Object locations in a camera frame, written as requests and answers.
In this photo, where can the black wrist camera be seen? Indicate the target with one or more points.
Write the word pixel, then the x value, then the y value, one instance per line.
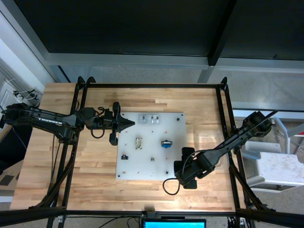
pixel 108 114

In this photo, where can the small black socket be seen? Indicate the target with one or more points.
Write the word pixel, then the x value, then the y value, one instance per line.
pixel 124 157

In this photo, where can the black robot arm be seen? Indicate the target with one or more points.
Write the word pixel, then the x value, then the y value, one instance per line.
pixel 232 142
pixel 47 120

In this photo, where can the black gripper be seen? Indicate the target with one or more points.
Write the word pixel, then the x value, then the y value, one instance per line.
pixel 115 137
pixel 188 171

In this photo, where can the clear plastic tub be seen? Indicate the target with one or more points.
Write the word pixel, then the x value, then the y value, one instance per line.
pixel 206 142

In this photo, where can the white board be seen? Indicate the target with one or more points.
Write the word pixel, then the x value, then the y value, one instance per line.
pixel 147 171

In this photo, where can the blue laptop screen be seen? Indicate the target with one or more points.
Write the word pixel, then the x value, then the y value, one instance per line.
pixel 173 224

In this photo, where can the aluminium clamp block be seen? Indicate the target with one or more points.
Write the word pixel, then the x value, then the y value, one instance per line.
pixel 149 119

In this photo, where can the white step stool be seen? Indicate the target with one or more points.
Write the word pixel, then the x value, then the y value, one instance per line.
pixel 280 166

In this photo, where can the small silver connector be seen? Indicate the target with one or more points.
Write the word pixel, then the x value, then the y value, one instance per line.
pixel 152 159

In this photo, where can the beige connector housing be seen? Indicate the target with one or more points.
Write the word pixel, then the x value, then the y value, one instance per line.
pixel 138 143

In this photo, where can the white power strip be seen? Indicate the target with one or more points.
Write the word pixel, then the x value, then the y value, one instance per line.
pixel 26 95

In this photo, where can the black metal frame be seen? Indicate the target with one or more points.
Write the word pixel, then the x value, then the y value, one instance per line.
pixel 28 212

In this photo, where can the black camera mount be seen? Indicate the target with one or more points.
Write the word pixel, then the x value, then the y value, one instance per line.
pixel 152 214

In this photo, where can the blue d-sub connector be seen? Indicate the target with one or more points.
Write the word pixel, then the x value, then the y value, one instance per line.
pixel 166 144

